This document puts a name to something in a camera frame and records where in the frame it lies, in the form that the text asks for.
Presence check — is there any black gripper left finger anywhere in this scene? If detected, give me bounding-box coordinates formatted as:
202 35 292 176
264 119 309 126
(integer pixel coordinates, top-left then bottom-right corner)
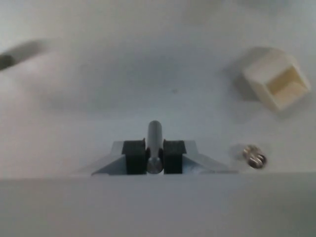
90 139 147 177

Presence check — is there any metal BNC plug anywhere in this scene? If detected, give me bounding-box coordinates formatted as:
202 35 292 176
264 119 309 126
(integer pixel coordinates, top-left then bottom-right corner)
239 144 269 170

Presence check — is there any dark large round peg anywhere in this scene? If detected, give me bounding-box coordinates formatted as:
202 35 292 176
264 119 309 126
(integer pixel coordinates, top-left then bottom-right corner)
0 39 48 72

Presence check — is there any cream square open holder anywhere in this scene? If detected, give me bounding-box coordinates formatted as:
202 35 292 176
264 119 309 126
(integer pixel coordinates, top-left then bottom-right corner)
233 46 312 116

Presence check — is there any metal round peg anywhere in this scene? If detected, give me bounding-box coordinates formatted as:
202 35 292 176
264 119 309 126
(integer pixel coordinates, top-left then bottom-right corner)
146 120 165 175

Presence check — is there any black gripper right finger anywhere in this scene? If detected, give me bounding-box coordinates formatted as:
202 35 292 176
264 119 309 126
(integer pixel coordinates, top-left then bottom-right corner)
162 139 239 175

